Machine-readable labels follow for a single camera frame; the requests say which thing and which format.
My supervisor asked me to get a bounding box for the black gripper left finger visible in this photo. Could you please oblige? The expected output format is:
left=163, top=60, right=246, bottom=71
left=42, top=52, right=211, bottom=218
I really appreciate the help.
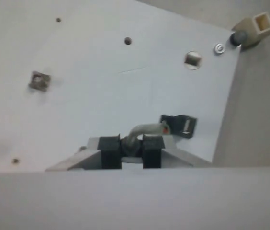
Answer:
left=45, top=135, right=122, bottom=172

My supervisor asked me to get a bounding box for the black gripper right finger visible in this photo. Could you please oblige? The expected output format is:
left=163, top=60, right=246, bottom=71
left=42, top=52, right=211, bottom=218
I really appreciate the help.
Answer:
left=142, top=135, right=194, bottom=169

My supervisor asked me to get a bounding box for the white task board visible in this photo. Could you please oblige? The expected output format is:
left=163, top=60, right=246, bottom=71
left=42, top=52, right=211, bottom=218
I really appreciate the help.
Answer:
left=0, top=0, right=248, bottom=173

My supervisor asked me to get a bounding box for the small white square holder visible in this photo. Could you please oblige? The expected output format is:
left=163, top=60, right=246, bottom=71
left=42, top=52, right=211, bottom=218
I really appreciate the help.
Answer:
left=232, top=13, right=270, bottom=50

